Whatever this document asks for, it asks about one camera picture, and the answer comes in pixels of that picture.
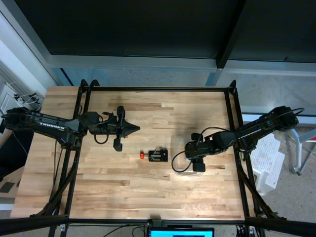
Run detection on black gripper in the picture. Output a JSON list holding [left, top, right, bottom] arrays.
[[185, 132, 217, 172], [93, 106, 141, 152]]

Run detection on grey metal stand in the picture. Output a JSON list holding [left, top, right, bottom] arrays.
[[287, 128, 316, 176]]

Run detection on small black camera box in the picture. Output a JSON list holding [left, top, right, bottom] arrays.
[[150, 215, 165, 227]]

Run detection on black aluminium table frame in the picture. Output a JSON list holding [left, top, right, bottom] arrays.
[[0, 79, 316, 237]]

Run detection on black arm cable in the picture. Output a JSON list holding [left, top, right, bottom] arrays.
[[93, 111, 115, 145], [172, 106, 305, 173]]

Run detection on black vertical pillar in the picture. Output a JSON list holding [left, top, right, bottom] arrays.
[[216, 0, 247, 69]]

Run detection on wall plugs with cables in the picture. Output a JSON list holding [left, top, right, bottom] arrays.
[[13, 92, 41, 104]]

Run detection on laptop with blue screen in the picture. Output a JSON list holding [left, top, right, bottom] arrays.
[[147, 227, 215, 237]]

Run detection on brown cardboard box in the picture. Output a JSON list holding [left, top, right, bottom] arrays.
[[0, 165, 25, 210]]

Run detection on clear plastic tub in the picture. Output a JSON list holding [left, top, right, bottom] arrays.
[[171, 134, 204, 177]]

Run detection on black clamp with red knob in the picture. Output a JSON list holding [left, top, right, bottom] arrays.
[[139, 147, 169, 163]]

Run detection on white stepped packing block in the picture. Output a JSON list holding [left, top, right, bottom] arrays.
[[249, 135, 285, 197]]

